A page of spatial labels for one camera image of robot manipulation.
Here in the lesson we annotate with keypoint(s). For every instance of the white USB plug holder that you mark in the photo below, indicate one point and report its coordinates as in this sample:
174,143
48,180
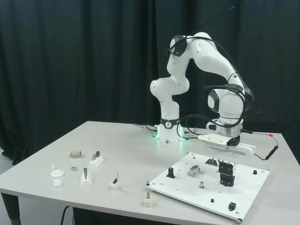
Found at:
114,186

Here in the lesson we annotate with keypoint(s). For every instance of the beige waterproof plug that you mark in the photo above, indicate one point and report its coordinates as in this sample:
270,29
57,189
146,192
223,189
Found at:
76,154

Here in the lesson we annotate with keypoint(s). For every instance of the metal BNC plug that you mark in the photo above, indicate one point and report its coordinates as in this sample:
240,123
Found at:
148,195

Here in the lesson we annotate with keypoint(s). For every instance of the white round peg holder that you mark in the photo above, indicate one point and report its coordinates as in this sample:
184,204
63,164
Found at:
86,182

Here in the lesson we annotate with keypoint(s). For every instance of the white square peg holder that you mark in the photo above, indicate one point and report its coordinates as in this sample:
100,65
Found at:
96,164

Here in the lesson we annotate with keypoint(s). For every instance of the white medium gear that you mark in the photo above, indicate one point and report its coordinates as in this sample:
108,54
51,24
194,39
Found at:
57,183

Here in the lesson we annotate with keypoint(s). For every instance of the large metal square peg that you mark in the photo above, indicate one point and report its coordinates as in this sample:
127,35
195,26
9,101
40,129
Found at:
98,154

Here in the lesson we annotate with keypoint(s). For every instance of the metal bolt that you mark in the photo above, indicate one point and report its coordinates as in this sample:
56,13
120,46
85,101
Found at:
73,168

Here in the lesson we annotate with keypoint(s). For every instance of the white task board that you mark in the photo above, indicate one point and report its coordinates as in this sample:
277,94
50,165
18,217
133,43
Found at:
187,194

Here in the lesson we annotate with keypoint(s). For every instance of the white small gear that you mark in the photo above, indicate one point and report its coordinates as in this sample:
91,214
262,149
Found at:
52,167

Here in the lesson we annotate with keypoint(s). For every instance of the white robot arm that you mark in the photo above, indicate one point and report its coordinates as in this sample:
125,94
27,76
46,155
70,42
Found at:
211,54

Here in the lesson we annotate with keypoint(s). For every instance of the black table leg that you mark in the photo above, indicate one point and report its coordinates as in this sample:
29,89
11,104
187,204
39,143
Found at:
9,211

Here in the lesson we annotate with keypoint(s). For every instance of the white large gear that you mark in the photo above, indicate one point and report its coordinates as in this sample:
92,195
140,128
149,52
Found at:
57,174

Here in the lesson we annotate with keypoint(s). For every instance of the white BNC plug holder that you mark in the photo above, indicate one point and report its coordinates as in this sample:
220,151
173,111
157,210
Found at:
147,203

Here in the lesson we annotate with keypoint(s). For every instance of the black USB plug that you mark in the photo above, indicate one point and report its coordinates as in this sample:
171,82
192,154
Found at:
115,180

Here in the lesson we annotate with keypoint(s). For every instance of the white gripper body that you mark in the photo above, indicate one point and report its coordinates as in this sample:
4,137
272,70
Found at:
248,150

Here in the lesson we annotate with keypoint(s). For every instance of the large metal round peg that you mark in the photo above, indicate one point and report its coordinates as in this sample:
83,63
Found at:
86,170

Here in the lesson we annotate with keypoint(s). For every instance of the black curtain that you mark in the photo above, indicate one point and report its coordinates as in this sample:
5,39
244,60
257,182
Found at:
58,58

